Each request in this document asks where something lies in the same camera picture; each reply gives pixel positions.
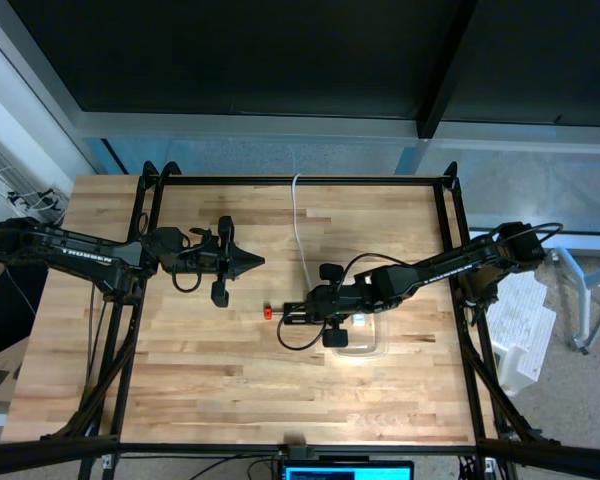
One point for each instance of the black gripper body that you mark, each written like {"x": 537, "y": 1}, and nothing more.
{"x": 352, "y": 302}
{"x": 205, "y": 257}

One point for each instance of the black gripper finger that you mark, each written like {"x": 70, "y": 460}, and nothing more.
{"x": 319, "y": 298}
{"x": 242, "y": 255}
{"x": 319, "y": 315}
{"x": 242, "y": 266}

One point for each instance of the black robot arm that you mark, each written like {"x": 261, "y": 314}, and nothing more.
{"x": 87, "y": 255}
{"x": 440, "y": 272}

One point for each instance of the small white connector block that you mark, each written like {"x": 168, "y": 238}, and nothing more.
{"x": 359, "y": 320}

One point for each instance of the black clamp with red knob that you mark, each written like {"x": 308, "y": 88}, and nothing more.
{"x": 295, "y": 315}

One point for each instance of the clear plastic tub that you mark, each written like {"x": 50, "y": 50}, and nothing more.
{"x": 375, "y": 345}

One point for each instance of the blue laptop screen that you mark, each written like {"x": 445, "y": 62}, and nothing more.
{"x": 345, "y": 472}

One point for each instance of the white stepped foam block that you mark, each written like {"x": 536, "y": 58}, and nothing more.
{"x": 525, "y": 325}

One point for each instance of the brown cardboard box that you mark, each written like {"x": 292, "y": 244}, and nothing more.
{"x": 10, "y": 355}

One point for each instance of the grey metal stand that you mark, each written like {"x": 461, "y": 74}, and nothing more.
{"x": 583, "y": 315}

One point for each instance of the black aluminium frame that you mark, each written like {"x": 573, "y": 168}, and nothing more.
{"x": 380, "y": 180}

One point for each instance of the black table-level camera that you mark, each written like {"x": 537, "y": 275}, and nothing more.
{"x": 300, "y": 451}

